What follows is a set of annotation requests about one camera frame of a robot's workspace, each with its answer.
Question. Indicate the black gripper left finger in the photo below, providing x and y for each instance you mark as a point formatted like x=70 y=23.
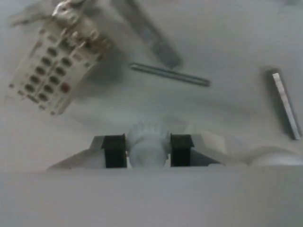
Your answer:
x=114 y=153

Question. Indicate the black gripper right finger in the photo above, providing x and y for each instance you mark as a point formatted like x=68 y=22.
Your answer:
x=180 y=151

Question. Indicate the white small gear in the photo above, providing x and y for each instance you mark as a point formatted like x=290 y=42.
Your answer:
x=148 y=151

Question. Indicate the metal bolt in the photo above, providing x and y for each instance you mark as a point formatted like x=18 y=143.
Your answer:
x=170 y=74

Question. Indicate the beige waterproof plug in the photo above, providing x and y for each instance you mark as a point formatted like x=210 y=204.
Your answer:
x=52 y=71

